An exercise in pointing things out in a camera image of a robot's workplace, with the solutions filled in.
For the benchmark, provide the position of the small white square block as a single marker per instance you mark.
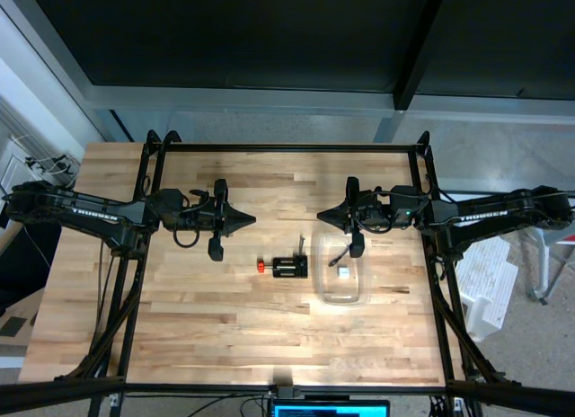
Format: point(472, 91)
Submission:
point(344, 272)

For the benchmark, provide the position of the black USB-C connector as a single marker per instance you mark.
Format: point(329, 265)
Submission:
point(339, 256)

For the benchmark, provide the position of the black vertical wall post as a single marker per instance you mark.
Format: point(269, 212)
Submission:
point(422, 48)

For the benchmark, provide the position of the screen with blue edge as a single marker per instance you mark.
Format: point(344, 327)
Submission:
point(328, 410)

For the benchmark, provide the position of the grey metal stand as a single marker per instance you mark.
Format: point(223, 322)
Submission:
point(542, 259)

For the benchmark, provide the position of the black vise with red knob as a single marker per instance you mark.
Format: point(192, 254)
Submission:
point(292, 268)

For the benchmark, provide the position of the white step stool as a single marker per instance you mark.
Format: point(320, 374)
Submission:
point(485, 273)

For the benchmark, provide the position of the clear plastic tub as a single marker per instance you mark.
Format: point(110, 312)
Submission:
point(341, 295)

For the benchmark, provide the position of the brown cardboard box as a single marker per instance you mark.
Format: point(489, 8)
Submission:
point(22, 304)

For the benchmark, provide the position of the black aluminium table frame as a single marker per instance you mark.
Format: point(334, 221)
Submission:
point(202, 386)

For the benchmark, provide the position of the black frame C-clamp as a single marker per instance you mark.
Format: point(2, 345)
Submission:
point(152, 131)
point(172, 131)
point(425, 134)

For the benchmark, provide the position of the arm's black gripper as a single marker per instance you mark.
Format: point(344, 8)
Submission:
point(352, 188)
point(219, 188)

